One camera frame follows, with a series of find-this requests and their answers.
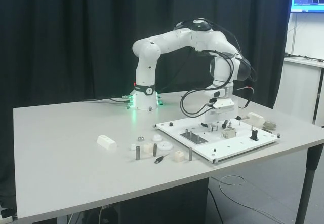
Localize flat white mounting plate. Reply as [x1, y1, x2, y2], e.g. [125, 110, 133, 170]
[212, 99, 236, 109]

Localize white three-hole holder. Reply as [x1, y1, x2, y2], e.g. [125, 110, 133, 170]
[248, 111, 265, 126]
[97, 134, 118, 150]

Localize white large gear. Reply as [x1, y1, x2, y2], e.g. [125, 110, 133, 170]
[158, 141, 173, 152]

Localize black table leg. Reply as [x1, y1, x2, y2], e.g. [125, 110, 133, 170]
[302, 142, 321, 224]

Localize white cabinet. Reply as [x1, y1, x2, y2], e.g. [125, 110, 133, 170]
[279, 12, 324, 128]

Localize thin black rod red tag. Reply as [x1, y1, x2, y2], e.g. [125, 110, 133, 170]
[244, 86, 255, 108]

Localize black camera cable loop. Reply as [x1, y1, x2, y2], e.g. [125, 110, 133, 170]
[180, 88, 218, 116]

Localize black curtain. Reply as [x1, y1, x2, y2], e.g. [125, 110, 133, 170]
[0, 0, 294, 209]

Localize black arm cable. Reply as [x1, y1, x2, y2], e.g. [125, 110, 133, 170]
[174, 18, 256, 90]

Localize black USB plug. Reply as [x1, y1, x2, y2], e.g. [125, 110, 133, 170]
[154, 153, 170, 164]

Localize black cables on cabinet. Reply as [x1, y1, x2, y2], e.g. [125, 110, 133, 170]
[283, 52, 324, 63]

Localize black base cable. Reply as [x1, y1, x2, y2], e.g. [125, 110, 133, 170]
[83, 95, 134, 103]

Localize grey floor cable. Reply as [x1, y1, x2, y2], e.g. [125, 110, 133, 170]
[209, 174, 307, 224]

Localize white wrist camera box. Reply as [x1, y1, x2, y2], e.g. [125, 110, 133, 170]
[209, 88, 227, 99]

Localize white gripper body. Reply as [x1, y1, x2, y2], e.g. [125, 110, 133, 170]
[201, 106, 239, 125]

